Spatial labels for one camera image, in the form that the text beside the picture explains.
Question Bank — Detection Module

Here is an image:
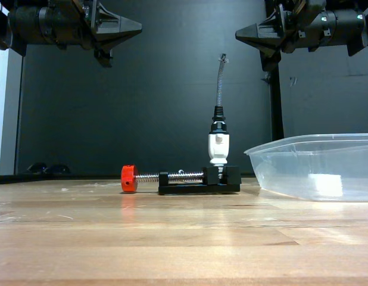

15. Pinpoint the black plug with braided cable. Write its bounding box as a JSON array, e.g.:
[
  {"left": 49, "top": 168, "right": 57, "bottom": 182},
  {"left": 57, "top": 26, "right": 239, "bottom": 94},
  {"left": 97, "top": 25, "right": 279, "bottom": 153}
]
[{"left": 210, "top": 52, "right": 231, "bottom": 135}]

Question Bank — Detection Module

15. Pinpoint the white power receptacle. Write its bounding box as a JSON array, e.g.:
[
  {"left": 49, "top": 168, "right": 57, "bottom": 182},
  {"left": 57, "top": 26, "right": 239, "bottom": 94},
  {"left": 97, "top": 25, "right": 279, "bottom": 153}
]
[{"left": 207, "top": 132, "right": 232, "bottom": 179}]

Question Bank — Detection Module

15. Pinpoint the clear plastic tub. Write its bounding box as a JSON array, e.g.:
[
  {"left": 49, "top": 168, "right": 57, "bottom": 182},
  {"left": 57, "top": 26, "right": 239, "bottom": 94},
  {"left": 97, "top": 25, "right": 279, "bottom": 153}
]
[{"left": 243, "top": 133, "right": 368, "bottom": 203}]

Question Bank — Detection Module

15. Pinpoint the black vise with red knob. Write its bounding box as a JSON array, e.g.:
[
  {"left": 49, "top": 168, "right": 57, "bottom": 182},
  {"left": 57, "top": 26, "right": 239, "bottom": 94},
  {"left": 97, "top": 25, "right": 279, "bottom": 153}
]
[{"left": 120, "top": 163, "right": 242, "bottom": 197}]

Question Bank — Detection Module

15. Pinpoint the black frame post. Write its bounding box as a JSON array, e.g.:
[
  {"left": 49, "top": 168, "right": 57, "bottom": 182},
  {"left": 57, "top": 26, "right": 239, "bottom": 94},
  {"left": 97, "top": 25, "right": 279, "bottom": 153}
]
[{"left": 260, "top": 70, "right": 285, "bottom": 142}]

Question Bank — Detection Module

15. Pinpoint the black corner bracket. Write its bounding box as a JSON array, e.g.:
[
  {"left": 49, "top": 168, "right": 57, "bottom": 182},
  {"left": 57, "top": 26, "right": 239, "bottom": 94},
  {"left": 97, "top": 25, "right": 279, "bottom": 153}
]
[
  {"left": 45, "top": 163, "right": 71, "bottom": 174},
  {"left": 27, "top": 162, "right": 48, "bottom": 174}
]

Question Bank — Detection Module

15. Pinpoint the black frame rail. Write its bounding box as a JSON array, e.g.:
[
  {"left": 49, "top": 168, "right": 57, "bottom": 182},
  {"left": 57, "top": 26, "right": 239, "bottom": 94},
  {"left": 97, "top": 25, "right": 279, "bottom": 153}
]
[{"left": 0, "top": 172, "right": 258, "bottom": 185}]

